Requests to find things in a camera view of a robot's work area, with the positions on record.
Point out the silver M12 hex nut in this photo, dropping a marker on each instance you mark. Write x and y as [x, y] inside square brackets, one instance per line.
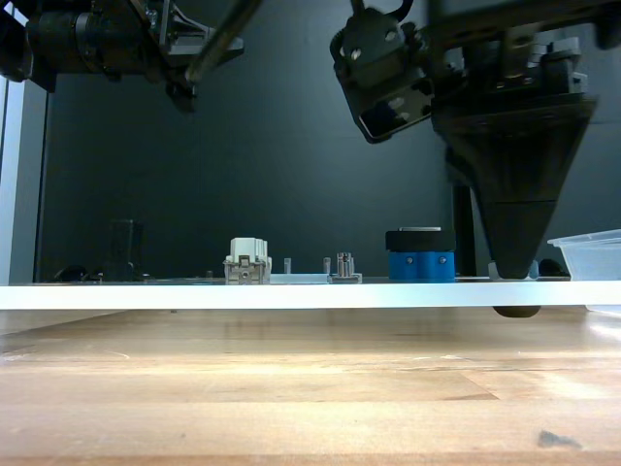
[492, 273]

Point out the black frame post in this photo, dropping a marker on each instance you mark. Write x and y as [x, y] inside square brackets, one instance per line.
[463, 233]

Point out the black knob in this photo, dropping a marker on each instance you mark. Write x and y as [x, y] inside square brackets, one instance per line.
[553, 268]
[73, 273]

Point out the blue mount block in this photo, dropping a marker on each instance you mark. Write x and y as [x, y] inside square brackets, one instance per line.
[422, 269]

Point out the clear plastic bar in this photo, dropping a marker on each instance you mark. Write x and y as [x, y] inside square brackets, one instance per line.
[298, 278]

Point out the white and grey connector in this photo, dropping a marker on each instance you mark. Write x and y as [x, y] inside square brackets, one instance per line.
[247, 262]

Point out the clear plastic tub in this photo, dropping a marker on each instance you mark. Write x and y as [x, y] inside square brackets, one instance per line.
[597, 257]

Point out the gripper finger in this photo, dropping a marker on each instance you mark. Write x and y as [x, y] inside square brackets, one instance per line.
[514, 194]
[186, 36]

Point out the small metal clamp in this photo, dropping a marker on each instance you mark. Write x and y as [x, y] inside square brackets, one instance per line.
[345, 269]

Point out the black socket block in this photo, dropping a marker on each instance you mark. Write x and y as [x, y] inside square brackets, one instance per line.
[121, 242]

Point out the black connector housing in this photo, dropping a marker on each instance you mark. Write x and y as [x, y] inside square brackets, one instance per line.
[419, 240]

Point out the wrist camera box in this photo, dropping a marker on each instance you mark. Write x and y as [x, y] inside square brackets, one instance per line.
[383, 82]

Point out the white board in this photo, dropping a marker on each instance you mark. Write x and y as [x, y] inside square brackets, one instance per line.
[194, 296]

